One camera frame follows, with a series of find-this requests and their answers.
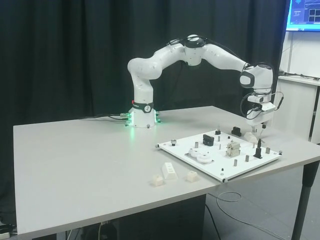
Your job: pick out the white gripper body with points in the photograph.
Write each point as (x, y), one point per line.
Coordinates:
(257, 117)

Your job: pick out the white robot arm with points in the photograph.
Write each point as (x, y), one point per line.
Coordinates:
(142, 75)

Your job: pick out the metal square peg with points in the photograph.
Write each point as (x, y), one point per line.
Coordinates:
(196, 144)
(268, 151)
(247, 158)

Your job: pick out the black waterproof plug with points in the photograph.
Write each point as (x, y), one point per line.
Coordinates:
(257, 152)

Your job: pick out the metal BNC plug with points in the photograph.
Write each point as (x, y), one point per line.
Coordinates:
(217, 131)

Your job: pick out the white cabinet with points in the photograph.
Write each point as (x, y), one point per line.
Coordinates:
(297, 107)

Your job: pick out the black D-SUB plug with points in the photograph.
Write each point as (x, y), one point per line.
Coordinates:
(208, 140)

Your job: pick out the white large gear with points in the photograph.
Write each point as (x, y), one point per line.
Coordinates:
(204, 159)

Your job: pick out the white medium gear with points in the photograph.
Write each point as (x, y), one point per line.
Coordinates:
(193, 153)

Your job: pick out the white task board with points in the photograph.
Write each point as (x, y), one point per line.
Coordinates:
(180, 150)

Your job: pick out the small white holder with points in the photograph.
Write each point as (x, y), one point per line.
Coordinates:
(192, 177)
(157, 181)

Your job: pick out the metal bolt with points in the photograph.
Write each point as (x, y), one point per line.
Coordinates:
(173, 142)

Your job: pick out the black table leg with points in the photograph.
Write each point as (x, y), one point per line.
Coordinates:
(303, 200)

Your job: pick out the white holder with holes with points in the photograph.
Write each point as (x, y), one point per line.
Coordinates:
(170, 172)

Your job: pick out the blue screen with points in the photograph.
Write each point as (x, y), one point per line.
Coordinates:
(303, 15)

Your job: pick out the black curtains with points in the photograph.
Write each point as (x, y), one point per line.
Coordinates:
(62, 50)

